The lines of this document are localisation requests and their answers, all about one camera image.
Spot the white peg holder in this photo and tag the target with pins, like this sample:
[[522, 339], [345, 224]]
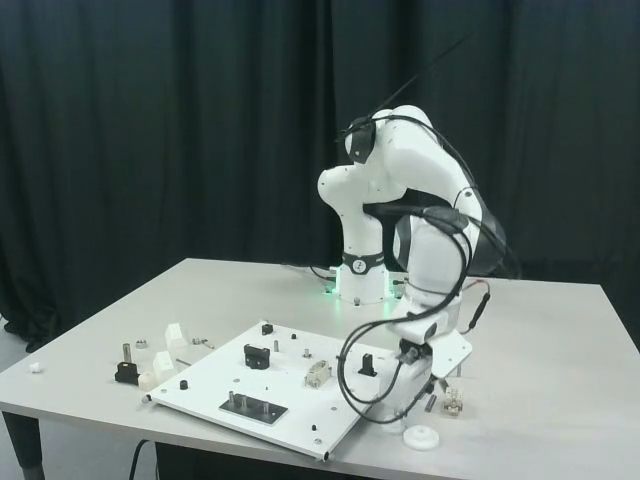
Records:
[[176, 336], [163, 363]]

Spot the metal nut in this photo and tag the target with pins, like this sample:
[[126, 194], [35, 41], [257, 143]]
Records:
[[141, 343]]

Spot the flat white mount plate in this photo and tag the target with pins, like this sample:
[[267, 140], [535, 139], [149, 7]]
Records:
[[452, 352]]

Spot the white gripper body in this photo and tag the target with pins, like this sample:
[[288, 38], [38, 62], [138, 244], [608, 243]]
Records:
[[415, 381]]

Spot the black curtain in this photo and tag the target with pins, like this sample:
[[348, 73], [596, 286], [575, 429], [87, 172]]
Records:
[[150, 125]]

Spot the metal round peg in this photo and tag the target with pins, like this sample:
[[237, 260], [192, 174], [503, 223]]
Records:
[[127, 352]]

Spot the small dark metal peg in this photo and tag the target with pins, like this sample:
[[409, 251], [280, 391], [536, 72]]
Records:
[[429, 404]]

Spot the thin black rod red tag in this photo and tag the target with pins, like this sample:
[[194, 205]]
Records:
[[481, 310]]

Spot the beige connector plug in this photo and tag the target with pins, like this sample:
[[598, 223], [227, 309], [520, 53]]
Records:
[[454, 400]]

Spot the white task board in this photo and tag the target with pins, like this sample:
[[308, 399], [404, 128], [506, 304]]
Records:
[[280, 370]]

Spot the white large gear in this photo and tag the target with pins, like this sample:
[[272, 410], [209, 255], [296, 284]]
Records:
[[422, 436]]

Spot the metal bolt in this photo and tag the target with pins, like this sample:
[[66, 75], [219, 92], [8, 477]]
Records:
[[201, 342]]

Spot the dark table leg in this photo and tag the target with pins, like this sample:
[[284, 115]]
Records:
[[22, 445]]

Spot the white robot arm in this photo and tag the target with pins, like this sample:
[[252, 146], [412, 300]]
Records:
[[415, 165]]

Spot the small white camera box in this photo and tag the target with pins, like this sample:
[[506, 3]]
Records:
[[425, 327]]

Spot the white medium gear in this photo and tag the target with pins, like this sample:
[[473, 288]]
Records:
[[148, 381]]

